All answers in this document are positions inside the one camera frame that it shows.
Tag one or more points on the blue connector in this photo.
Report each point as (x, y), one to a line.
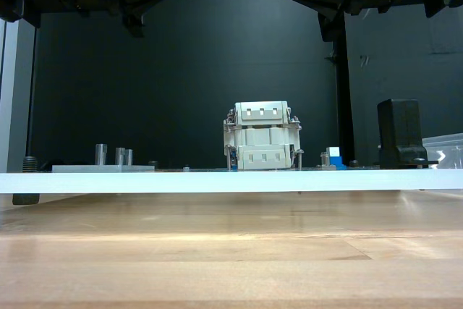
(234, 166)

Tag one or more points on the black board foot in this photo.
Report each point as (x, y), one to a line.
(25, 198)

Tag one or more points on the beige HAN10E socket base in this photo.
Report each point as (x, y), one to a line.
(264, 158)

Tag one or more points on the clear plastic tub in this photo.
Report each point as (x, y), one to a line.
(448, 153)

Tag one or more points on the blue and white plug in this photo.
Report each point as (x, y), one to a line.
(334, 158)

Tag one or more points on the black clamp block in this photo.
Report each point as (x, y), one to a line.
(398, 128)

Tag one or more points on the black screw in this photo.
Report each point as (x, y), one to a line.
(30, 164)
(353, 163)

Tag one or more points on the grey metal plate with pegs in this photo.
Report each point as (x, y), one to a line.
(90, 168)

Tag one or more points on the beige HAN10E connector insert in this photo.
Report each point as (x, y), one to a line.
(262, 115)

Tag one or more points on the white task board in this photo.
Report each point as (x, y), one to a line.
(231, 182)

